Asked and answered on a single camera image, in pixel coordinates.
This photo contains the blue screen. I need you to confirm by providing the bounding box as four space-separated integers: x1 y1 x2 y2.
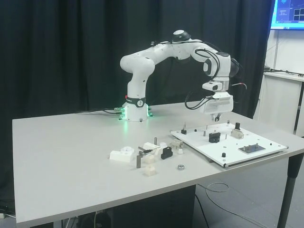
270 0 304 30

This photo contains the black curtain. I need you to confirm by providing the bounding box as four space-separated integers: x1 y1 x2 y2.
0 0 277 228

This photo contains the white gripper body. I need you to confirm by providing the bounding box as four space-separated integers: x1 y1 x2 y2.
202 97 234 114

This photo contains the large white holder block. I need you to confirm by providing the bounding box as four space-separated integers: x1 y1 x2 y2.
109 148 134 163

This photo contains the black D-SUB plug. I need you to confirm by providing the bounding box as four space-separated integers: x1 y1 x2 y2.
161 147 173 160

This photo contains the black table leg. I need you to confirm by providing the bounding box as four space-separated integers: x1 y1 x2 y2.
277 149 303 228

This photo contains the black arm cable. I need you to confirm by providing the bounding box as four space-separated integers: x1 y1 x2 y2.
150 39 239 111

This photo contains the grey floor cable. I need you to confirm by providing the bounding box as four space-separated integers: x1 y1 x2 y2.
196 182 280 228

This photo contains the white holder with holes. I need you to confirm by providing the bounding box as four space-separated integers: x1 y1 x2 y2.
142 142 162 156

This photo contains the grey waterproof plug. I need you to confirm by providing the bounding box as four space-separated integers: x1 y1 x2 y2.
170 140 185 151

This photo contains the white cabinet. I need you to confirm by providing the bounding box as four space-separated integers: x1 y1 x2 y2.
253 70 304 138

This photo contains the white task board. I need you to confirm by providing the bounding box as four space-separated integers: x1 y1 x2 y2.
169 122 289 169

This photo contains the black base cable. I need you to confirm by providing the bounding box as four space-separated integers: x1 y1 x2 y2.
77 108 124 116

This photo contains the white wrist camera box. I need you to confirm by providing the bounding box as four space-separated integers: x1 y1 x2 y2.
201 81 223 92

